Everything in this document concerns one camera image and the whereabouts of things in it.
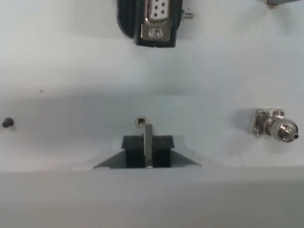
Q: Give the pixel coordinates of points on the metal BNC plug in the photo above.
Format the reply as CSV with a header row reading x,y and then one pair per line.
x,y
282,130

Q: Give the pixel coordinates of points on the medium metal square peg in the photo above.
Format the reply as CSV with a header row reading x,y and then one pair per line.
x,y
276,1

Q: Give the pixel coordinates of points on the thin metal square peg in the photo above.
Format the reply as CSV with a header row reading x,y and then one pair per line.
x,y
148,147

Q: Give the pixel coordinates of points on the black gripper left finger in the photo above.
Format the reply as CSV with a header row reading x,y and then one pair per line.
x,y
133,152

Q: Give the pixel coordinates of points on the white task board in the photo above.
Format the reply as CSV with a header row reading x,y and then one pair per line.
x,y
95,71

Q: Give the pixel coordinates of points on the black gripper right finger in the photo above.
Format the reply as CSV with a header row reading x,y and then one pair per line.
x,y
161,152

